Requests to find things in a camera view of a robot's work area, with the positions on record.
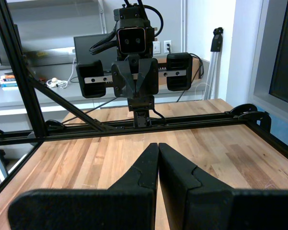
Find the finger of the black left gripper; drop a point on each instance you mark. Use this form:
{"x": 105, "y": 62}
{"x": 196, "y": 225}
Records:
{"x": 121, "y": 79}
{"x": 148, "y": 76}

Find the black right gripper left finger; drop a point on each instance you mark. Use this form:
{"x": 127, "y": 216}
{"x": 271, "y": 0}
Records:
{"x": 98, "y": 208}

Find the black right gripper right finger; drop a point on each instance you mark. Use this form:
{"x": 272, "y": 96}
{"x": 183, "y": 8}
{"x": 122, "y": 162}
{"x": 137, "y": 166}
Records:
{"x": 218, "y": 208}

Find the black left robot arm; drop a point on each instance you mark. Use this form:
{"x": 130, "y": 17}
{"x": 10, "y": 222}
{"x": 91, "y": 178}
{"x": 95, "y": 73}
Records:
{"x": 140, "y": 107}

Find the black computer monitor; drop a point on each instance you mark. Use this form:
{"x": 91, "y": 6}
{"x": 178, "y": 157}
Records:
{"x": 93, "y": 52}
{"x": 0, "y": 48}

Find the brown cardboard box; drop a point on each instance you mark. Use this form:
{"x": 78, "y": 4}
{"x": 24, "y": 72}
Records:
{"x": 195, "y": 69}

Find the silver tripod with black head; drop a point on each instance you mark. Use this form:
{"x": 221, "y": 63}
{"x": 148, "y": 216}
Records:
{"x": 216, "y": 55}

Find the stack of books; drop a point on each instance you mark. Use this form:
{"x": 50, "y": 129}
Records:
{"x": 7, "y": 82}

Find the white wall outlet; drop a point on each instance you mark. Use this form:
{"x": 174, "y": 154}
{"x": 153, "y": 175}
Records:
{"x": 167, "y": 46}
{"x": 156, "y": 47}

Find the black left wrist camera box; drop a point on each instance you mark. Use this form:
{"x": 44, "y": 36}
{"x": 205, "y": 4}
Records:
{"x": 131, "y": 40}

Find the black aluminium frame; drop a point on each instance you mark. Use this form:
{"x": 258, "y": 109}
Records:
{"x": 14, "y": 72}

